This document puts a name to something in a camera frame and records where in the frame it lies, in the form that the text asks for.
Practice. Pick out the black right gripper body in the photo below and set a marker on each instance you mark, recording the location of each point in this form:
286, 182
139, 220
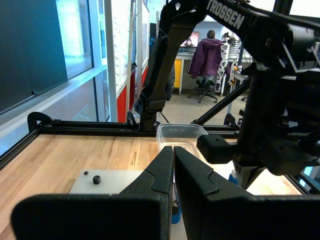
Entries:
275, 130

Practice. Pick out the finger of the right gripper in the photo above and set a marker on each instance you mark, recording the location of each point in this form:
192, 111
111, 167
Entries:
255, 173
242, 176

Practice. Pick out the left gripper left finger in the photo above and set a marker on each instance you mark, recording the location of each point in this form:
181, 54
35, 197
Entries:
100, 217

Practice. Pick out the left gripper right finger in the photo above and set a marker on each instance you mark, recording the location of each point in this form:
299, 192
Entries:
250, 217

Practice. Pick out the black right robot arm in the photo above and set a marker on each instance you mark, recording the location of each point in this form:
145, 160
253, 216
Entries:
262, 37

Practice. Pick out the black threaded stud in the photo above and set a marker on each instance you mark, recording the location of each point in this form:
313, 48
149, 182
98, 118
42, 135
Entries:
97, 180

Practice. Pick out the white mounting board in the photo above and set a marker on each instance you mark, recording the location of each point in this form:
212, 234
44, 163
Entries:
112, 181

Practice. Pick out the blue and black D-sub connector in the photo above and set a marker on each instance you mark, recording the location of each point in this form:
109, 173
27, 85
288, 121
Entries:
175, 215

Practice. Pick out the clear plastic tub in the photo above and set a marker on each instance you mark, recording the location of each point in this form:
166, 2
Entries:
180, 131

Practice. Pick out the black office chair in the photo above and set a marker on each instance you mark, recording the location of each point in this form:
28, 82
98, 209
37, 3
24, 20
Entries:
205, 92

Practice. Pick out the person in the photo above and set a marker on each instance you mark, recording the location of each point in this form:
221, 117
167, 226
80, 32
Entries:
236, 47
205, 55

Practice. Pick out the yellow cabinet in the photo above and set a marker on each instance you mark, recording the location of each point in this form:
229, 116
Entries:
178, 72

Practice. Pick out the hanging black jacket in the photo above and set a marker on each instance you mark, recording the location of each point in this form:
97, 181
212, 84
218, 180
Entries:
171, 85

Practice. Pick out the distant desk monitor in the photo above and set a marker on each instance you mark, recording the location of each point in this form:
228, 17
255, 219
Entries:
190, 40

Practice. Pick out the small blue socket mount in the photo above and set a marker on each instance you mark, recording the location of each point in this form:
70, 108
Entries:
233, 180

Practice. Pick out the black aluminium frame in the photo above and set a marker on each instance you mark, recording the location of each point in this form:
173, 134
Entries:
75, 124

